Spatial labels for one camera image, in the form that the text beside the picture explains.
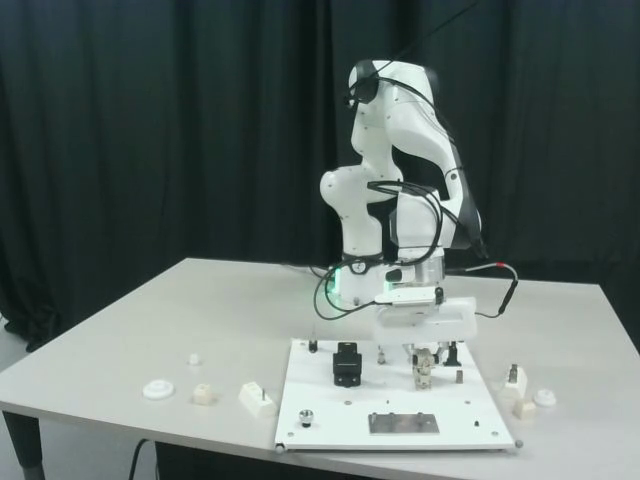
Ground black D-SUB plug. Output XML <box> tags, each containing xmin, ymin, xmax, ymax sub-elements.
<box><xmin>332</xmin><ymin>342</ymin><xmax>362</xmax><ymax>389</ymax></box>

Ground white task board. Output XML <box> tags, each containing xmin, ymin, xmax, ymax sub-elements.
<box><xmin>272</xmin><ymin>337</ymin><xmax>517</xmax><ymax>441</ymax></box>

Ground thin black rod on wire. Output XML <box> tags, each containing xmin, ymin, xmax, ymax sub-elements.
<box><xmin>444</xmin><ymin>259</ymin><xmax>521</xmax><ymax>319</ymax></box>

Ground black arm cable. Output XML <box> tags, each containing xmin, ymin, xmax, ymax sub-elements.
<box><xmin>344</xmin><ymin>0</ymin><xmax>489</xmax><ymax>256</ymax></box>

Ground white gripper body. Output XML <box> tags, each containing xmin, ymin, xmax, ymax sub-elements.
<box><xmin>373</xmin><ymin>297</ymin><xmax>476</xmax><ymax>346</ymax></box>

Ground white peg holder block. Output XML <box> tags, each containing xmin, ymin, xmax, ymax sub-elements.
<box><xmin>502</xmin><ymin>367</ymin><xmax>529</xmax><ymax>401</ymax></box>

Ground black floor cable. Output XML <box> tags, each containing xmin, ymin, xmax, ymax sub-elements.
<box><xmin>130</xmin><ymin>438</ymin><xmax>157</xmax><ymax>480</ymax></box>

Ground black looped wrist cable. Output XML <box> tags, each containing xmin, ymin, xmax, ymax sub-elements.
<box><xmin>313</xmin><ymin>262</ymin><xmax>396</xmax><ymax>321</ymax></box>

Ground black curtains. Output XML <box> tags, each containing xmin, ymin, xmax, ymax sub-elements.
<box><xmin>0</xmin><ymin>0</ymin><xmax>640</xmax><ymax>354</ymax></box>

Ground black under-table cabinet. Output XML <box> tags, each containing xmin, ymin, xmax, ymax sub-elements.
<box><xmin>154</xmin><ymin>439</ymin><xmax>526</xmax><ymax>480</ymax></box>

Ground white large gear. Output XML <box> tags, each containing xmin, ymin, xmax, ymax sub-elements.
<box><xmin>142</xmin><ymin>379</ymin><xmax>176</xmax><ymax>401</ymax></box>

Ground flat white mounting plate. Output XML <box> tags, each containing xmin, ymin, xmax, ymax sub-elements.
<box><xmin>374</xmin><ymin>292</ymin><xmax>444</xmax><ymax>307</ymax></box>

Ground black table leg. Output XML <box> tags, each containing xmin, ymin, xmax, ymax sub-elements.
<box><xmin>2</xmin><ymin>412</ymin><xmax>41</xmax><ymax>480</ymax></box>

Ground long white peg holder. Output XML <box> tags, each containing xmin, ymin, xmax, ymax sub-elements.
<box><xmin>238</xmin><ymin>382</ymin><xmax>275</xmax><ymax>418</ymax></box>

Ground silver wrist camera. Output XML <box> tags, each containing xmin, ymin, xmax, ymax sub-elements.
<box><xmin>394</xmin><ymin>285</ymin><xmax>446</xmax><ymax>306</ymax></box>

